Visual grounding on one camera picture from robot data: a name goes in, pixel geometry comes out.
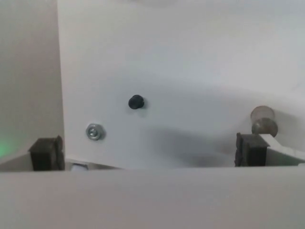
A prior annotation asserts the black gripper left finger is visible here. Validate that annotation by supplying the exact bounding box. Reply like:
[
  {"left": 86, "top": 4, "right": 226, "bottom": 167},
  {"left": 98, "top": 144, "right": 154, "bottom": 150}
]
[{"left": 0, "top": 135, "right": 65, "bottom": 172}]

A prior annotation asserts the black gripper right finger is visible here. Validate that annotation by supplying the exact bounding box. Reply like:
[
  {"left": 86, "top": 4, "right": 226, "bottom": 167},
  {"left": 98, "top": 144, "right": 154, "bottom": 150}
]
[{"left": 234, "top": 132, "right": 305, "bottom": 167}]

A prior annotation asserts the metal round peg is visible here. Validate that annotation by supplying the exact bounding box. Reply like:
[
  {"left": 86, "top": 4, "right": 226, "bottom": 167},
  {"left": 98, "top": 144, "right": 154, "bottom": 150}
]
[{"left": 250, "top": 104, "right": 280, "bottom": 138}]

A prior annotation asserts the white task board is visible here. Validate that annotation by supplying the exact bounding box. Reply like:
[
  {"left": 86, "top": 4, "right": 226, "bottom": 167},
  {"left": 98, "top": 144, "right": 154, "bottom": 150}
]
[{"left": 56, "top": 0, "right": 305, "bottom": 170}]

